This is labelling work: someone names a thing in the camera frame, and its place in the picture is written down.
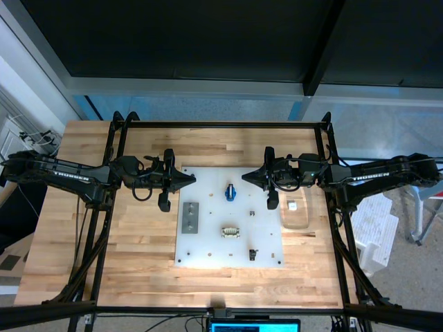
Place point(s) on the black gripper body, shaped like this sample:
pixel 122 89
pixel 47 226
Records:
pixel 165 204
pixel 272 202

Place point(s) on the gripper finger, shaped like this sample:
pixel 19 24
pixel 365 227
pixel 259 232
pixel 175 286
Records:
pixel 180 183
pixel 180 175
pixel 257 174
pixel 257 181

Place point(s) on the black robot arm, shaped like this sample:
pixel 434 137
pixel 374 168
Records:
pixel 69 173
pixel 370 176

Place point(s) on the blue connector holder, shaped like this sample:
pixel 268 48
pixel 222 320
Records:
pixel 229 195

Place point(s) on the beige multi-pin connector housing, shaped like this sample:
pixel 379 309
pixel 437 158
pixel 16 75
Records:
pixel 231 232

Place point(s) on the small white cube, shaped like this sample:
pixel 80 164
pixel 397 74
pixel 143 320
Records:
pixel 293 206

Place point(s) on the clear plastic tub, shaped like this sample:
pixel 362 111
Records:
pixel 294 221

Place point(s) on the grey metal peg plate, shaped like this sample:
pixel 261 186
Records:
pixel 187 230

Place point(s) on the white task board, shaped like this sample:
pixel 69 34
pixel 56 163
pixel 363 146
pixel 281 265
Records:
pixel 214 242

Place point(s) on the white foam block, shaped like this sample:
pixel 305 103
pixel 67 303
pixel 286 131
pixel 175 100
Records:
pixel 377 235

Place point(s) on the laptop screen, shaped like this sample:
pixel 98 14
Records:
pixel 252 326

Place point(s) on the black room pillar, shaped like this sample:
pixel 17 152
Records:
pixel 322 52

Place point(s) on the grey metal stand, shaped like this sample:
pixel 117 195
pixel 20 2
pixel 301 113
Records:
pixel 418 214

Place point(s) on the cardboard box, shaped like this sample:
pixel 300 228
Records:
pixel 15 245

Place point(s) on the black USB socket mount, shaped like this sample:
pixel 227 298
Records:
pixel 251 257

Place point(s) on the black camera box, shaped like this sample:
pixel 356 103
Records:
pixel 219 313

